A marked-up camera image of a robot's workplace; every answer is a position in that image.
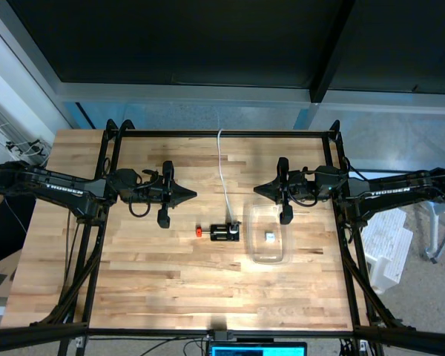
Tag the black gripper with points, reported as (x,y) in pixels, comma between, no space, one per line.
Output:
(285,217)
(166,193)

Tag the grey metal chair base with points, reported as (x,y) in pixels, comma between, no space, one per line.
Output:
(434,230)

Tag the clear plastic tub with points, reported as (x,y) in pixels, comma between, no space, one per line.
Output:
(269,256)

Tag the white foam block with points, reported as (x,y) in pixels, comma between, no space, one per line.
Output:
(270,236)

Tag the black aluminium frame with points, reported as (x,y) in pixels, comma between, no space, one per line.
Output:
(170,133)

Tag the brown cardboard box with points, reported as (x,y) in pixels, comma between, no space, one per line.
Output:
(5,265)

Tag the laptop screen blue edge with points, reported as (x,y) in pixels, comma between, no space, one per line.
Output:
(256,350)

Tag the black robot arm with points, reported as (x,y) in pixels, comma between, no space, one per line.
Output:
(65,189)
(389,193)

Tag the black vise orange knob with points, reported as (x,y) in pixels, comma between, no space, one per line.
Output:
(219,233)

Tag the black table-level camera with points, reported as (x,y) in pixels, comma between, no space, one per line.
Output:
(219,333)

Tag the white styrofoam block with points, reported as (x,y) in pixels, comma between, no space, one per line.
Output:
(387,241)

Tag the black building column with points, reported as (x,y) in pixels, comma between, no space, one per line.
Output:
(332,52)

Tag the black power plug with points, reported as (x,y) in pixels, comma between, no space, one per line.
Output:
(235,228)

